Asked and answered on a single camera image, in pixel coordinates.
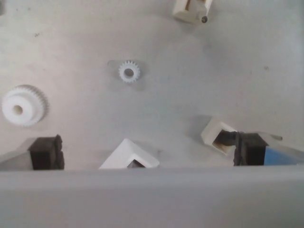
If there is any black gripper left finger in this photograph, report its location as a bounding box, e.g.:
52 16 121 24
0 134 65 171

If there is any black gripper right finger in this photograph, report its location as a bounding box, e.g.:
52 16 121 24
233 131 304 167

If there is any white large gear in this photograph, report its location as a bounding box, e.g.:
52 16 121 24
1 84 49 127

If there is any white small gear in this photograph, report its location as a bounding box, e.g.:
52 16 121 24
118 60 140 84

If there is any white holder with dark plug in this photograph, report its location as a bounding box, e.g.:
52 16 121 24
200 119 239 156

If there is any white square holder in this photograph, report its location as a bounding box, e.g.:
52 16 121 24
98 138 160 170

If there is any white holder with metal peg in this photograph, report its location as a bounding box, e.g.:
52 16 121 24
172 0 213 25

